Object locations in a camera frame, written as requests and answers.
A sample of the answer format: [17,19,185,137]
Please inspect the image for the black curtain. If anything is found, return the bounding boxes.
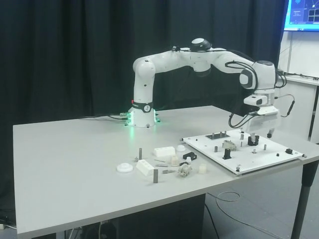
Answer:
[0,0,290,220]

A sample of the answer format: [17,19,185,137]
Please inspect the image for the blue screen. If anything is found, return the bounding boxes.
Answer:
[283,0,319,32]

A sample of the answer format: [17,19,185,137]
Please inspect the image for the dark table leg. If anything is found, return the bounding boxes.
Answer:
[293,164,317,239]

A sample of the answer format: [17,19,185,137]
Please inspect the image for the white large gear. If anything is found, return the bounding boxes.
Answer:
[116,162,134,173]

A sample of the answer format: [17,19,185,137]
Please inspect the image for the long white peg holder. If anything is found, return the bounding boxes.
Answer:
[153,146,175,157]
[135,159,154,176]

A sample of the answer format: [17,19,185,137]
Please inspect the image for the black looped gripper cable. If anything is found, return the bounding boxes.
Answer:
[228,110,258,128]

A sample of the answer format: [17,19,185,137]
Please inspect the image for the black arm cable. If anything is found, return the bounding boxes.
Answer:
[225,58,259,90]

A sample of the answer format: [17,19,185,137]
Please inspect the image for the black base cable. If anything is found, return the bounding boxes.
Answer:
[79,113,131,121]

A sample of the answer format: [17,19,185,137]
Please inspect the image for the grey D-SUB plug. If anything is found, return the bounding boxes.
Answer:
[175,161,194,178]

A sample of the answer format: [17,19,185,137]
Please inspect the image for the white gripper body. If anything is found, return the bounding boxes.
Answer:
[245,113,281,133]

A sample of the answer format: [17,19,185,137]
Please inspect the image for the grey floor cable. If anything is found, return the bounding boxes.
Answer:
[214,191,296,239]

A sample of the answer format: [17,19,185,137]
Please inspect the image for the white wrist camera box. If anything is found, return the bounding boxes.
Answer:
[243,95,265,107]

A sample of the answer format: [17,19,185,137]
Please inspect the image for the white task board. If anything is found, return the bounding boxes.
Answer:
[180,127,308,178]

